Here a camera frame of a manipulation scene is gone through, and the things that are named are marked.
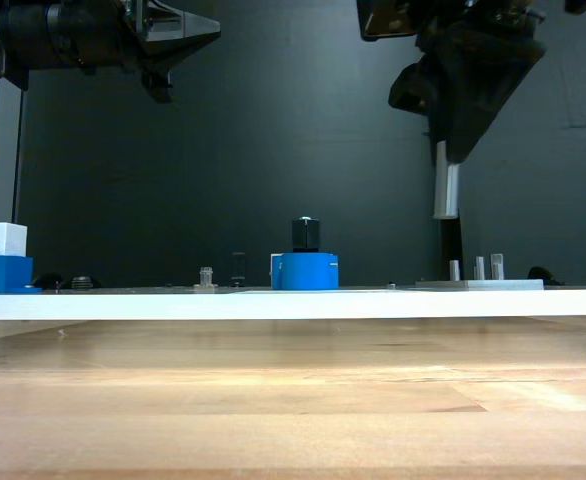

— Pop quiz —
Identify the small clear connector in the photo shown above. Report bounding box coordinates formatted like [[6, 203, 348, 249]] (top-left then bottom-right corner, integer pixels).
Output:
[[193, 266, 220, 291]]

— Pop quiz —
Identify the grey peg plate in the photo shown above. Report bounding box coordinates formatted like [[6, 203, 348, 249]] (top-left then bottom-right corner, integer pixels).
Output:
[[414, 278, 546, 292]]

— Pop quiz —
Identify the white board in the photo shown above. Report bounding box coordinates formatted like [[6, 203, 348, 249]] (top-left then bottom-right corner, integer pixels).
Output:
[[0, 287, 586, 322]]

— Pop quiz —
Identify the blue round holder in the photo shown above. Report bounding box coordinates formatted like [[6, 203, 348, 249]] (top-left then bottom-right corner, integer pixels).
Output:
[[270, 252, 341, 292]]

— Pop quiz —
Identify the black square plug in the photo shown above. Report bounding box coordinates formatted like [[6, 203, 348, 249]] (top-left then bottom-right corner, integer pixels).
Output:
[[291, 215, 321, 253]]

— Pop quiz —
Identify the silver 16mm cylinder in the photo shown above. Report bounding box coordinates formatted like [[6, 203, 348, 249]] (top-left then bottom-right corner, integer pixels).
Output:
[[432, 141, 462, 220]]

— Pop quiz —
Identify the black upright connector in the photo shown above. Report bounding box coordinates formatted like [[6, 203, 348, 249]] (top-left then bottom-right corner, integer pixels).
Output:
[[230, 252, 248, 289]]

